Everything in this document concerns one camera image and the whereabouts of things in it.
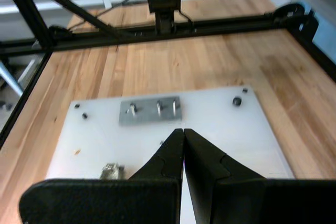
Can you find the beige many-pin connector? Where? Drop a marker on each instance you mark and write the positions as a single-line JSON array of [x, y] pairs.
[[112, 170]]

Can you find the black frame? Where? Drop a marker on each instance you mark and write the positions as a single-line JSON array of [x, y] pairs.
[[223, 26]]

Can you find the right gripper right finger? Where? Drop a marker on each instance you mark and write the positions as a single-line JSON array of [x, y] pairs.
[[262, 200]]

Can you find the thin steel peg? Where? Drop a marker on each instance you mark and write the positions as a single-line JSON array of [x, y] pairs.
[[174, 105]]

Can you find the thick steel peg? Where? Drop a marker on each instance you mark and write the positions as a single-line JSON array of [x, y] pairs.
[[132, 110]]

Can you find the grey metal base plate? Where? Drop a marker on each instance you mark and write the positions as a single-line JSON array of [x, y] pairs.
[[149, 119]]

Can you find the black threaded stud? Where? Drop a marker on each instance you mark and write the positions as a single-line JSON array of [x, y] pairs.
[[237, 101]]

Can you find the white task board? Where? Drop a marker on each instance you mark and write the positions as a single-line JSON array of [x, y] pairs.
[[105, 137]]

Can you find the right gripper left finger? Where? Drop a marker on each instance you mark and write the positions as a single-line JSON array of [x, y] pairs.
[[105, 200]]

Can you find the medium steel peg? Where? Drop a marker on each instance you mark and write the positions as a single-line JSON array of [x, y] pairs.
[[159, 108]]

